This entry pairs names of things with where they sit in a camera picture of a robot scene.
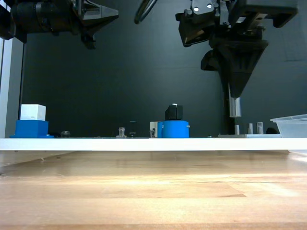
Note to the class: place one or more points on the small silver socket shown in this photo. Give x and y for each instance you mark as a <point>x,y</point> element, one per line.
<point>121,133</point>

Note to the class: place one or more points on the thick grey metal peg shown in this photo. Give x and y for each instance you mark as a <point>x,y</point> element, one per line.
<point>259,128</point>

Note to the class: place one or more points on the silver metal cylinder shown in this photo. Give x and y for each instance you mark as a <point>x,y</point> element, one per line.
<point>235,107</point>

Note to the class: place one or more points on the medium grey metal peg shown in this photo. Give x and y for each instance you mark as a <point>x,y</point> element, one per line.
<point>250,128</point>

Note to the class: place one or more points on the clear plastic tub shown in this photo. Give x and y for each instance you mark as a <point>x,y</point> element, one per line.
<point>292,127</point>

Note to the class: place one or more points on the white cube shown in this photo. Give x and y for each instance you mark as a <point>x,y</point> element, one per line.
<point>32,112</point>

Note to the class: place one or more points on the beige connector housing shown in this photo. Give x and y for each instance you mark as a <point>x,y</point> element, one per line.
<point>154,129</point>

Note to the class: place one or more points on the grey metal peg holder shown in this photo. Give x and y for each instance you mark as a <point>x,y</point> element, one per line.
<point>249,135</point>

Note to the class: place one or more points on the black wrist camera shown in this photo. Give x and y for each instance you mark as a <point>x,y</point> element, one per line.
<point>194,31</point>

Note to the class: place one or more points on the white taskboard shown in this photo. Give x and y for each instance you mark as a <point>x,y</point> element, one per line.
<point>144,143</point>

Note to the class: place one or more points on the blue round mount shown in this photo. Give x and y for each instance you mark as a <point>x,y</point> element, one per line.
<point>175,130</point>

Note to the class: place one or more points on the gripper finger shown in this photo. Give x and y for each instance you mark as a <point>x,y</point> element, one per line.
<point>223,69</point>
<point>105,13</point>
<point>96,26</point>
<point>242,64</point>

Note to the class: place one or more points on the black ribbed screw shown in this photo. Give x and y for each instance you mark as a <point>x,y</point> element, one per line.
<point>66,134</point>

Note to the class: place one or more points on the thin grey metal peg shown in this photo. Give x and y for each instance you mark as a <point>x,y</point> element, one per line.
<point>237,129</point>

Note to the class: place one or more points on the blue square mount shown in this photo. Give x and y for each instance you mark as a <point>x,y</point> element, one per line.
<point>31,129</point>

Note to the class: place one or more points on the black clamp block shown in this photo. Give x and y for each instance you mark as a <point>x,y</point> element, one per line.
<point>173,112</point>

